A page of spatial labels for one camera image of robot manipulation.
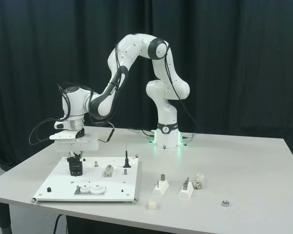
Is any black table leg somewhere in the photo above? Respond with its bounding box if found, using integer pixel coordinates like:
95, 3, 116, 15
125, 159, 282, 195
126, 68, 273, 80
0, 200, 10, 234

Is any white task board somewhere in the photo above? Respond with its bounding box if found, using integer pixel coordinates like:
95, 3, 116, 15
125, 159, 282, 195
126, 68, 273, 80
31, 156, 140, 203

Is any white tipped peg holder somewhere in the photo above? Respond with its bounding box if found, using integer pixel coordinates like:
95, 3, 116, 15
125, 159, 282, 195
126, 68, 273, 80
192, 174, 206, 190

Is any black USB plug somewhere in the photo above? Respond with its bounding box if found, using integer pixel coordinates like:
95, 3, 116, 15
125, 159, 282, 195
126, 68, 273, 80
123, 150, 132, 169

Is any black base cable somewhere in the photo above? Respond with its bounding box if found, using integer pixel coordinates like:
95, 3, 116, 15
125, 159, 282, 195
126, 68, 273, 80
129, 127, 157, 138

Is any black curtain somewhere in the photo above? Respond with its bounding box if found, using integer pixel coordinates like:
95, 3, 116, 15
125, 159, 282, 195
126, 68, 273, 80
0, 0, 293, 163

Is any small white holder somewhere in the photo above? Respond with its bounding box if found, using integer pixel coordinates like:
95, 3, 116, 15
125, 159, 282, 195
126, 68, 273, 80
146, 198, 160, 210

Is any flat white mount plate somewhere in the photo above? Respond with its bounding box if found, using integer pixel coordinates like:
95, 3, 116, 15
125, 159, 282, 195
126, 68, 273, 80
49, 131, 86, 141

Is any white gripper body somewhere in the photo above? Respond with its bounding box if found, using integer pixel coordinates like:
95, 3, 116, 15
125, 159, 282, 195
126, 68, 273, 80
55, 139, 99, 153

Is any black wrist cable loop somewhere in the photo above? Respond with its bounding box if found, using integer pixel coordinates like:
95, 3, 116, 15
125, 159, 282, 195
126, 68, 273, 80
28, 117, 64, 146

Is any thin black rod on wire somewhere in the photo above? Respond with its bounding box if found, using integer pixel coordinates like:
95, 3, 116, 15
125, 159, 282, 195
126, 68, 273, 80
97, 121, 116, 142

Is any white medium gear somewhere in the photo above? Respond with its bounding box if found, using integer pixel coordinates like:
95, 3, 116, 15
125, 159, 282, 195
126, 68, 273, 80
90, 185, 104, 195

